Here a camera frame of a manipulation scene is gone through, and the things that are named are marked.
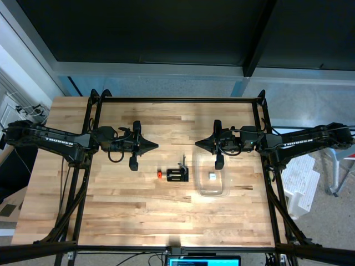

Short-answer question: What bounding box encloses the white stepped foam block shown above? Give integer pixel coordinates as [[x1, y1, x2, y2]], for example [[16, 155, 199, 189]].
[[280, 155, 321, 221]]

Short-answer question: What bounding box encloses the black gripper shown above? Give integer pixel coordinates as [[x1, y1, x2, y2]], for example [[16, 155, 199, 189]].
[[118, 120, 159, 171], [195, 119, 241, 170]]

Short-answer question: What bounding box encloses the black metal table frame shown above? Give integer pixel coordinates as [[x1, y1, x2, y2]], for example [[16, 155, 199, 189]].
[[0, 88, 355, 266]]

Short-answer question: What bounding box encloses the gripper black cable loop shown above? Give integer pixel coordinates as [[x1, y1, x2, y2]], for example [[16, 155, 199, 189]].
[[221, 143, 242, 156], [107, 149, 125, 163]]

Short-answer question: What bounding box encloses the black vise with orange knob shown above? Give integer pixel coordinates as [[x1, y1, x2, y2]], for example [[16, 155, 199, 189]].
[[156, 167, 190, 183]]

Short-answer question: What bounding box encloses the clear plastic tub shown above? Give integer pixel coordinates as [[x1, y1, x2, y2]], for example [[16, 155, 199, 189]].
[[193, 151, 231, 199]]

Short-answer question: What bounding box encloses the grey metal stand frame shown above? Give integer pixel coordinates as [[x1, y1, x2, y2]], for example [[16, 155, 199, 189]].
[[321, 148, 355, 198]]

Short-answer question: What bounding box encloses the brown cardboard box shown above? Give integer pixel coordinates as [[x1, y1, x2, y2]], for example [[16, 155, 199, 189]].
[[0, 185, 28, 222]]

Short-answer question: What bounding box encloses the laptop screen with blue edge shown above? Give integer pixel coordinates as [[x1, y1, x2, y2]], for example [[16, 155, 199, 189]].
[[165, 255, 241, 266]]

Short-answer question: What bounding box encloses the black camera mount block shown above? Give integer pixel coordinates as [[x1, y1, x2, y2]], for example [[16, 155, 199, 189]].
[[165, 240, 184, 255]]

